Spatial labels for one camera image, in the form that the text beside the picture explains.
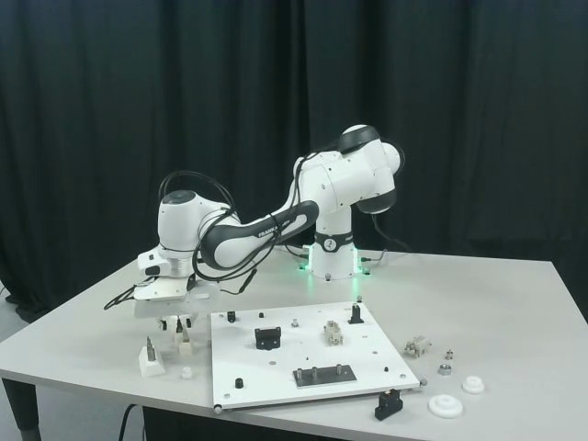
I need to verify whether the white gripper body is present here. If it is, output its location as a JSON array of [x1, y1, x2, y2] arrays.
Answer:
[[132, 285, 220, 323]]

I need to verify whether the white peg holder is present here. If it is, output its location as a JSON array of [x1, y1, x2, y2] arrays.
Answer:
[[138, 347, 166, 379]]

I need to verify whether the white task board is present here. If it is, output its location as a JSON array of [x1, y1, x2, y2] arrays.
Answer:
[[209, 299, 426, 412]]

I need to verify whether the black table leg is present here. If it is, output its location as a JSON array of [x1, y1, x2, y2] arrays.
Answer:
[[1, 378, 37, 441]]

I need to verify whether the black curtain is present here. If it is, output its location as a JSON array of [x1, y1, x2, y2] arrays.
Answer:
[[0, 0, 588, 305]]

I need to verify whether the beige waterproof plug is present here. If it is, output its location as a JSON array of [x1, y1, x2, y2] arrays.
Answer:
[[402, 335, 434, 357]]

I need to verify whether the white large gear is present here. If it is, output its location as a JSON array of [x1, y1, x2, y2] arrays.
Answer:
[[427, 393, 463, 417]]

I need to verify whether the white medium gear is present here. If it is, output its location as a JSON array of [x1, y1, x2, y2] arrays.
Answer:
[[460, 375, 486, 395]]

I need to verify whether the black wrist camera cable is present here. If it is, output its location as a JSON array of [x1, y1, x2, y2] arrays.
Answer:
[[104, 275, 158, 311]]

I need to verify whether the thin black rod on wire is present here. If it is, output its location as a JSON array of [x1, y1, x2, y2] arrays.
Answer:
[[215, 267, 258, 296]]

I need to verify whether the black cable under table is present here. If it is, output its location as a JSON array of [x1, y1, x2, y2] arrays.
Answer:
[[119, 402, 141, 441]]

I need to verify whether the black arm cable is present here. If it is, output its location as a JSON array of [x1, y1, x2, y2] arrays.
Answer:
[[157, 153, 322, 282]]

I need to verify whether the black base cable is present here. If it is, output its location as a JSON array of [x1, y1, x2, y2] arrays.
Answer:
[[356, 212, 415, 268]]

